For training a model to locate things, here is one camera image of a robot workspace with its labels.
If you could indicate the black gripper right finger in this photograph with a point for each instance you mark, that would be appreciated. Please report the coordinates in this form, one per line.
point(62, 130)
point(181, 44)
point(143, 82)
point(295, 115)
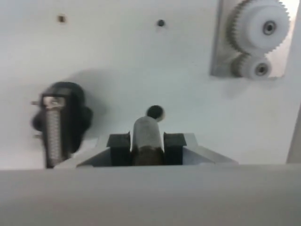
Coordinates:
point(173, 150)

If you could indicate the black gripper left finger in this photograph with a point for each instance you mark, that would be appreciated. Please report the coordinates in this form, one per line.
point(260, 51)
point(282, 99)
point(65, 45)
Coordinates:
point(118, 150)

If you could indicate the thick metal round peg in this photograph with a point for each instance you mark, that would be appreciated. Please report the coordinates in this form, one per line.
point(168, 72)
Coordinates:
point(147, 141)

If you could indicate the white task board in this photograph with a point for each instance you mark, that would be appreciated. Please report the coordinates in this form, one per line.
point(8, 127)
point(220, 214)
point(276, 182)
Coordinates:
point(141, 58)

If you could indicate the white small gear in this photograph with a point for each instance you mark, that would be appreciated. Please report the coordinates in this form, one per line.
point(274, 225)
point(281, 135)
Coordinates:
point(256, 68)

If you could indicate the white large gear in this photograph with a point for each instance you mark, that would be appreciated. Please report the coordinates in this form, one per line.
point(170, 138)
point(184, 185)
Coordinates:
point(261, 26)

